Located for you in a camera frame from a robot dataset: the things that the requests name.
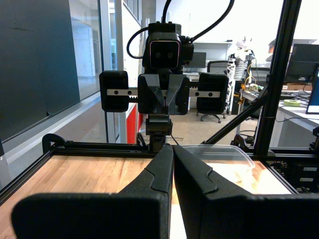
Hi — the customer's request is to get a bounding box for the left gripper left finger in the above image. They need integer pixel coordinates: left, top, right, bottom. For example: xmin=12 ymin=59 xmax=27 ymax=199
xmin=11 ymin=144 xmax=174 ymax=239

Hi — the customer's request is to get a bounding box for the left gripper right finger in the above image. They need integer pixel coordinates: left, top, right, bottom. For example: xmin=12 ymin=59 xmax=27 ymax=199
xmin=173 ymin=145 xmax=319 ymax=239

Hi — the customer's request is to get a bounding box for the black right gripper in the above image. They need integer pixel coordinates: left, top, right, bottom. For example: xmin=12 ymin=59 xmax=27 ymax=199
xmin=99 ymin=67 xmax=229 ymax=116

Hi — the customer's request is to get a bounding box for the red panel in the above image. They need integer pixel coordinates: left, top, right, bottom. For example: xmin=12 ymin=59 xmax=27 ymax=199
xmin=126 ymin=103 xmax=144 ymax=144

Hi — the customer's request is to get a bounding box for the black office chair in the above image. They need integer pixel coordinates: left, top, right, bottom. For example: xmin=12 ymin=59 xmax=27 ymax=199
xmin=196 ymin=60 xmax=230 ymax=124

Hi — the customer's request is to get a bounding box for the small dark monitor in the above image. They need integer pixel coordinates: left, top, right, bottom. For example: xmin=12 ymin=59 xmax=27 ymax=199
xmin=184 ymin=51 xmax=207 ymax=73

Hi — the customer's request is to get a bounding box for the clear plastic tub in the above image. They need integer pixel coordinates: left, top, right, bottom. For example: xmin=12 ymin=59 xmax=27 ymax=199
xmin=180 ymin=144 xmax=256 ymax=175

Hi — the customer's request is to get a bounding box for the black control box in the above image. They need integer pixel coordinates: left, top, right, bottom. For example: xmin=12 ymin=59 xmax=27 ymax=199
xmin=268 ymin=160 xmax=319 ymax=194

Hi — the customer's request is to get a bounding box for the white shelf unit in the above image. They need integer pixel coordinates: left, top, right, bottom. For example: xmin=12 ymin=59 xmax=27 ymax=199
xmin=193 ymin=41 xmax=234 ymax=62

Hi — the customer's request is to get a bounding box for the white black striped figure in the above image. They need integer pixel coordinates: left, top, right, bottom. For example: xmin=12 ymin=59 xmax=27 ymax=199
xmin=226 ymin=36 xmax=255 ymax=83

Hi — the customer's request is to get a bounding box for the white desk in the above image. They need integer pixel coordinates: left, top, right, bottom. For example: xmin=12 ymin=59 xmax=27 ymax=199
xmin=270 ymin=98 xmax=319 ymax=150

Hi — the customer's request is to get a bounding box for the green tape roll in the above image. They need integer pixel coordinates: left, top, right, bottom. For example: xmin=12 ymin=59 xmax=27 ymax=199
xmin=283 ymin=99 xmax=302 ymax=108

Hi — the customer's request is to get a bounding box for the brown cardboard box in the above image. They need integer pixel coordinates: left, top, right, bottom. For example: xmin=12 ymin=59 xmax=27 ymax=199
xmin=281 ymin=84 xmax=314 ymax=92

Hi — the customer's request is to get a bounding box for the blue lit screen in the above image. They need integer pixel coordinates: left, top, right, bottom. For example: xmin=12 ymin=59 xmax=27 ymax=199
xmin=306 ymin=70 xmax=319 ymax=115

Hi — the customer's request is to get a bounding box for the large black monitor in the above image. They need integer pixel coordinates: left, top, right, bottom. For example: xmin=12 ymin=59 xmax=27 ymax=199
xmin=284 ymin=43 xmax=319 ymax=84

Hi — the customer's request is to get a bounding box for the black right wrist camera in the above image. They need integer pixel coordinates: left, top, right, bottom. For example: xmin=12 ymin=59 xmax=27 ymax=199
xmin=149 ymin=32 xmax=182 ymax=70

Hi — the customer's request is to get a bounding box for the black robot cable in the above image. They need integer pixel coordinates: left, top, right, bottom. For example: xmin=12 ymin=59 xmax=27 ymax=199
xmin=192 ymin=0 xmax=235 ymax=42
xmin=126 ymin=26 xmax=150 ymax=60
xmin=161 ymin=0 xmax=173 ymax=24

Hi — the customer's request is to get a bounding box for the black frame clamp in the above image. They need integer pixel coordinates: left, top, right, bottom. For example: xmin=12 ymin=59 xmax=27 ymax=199
xmin=41 ymin=133 xmax=67 ymax=154

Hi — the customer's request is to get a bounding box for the black aluminium frame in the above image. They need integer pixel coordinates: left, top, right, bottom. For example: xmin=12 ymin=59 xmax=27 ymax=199
xmin=0 ymin=0 xmax=319 ymax=207

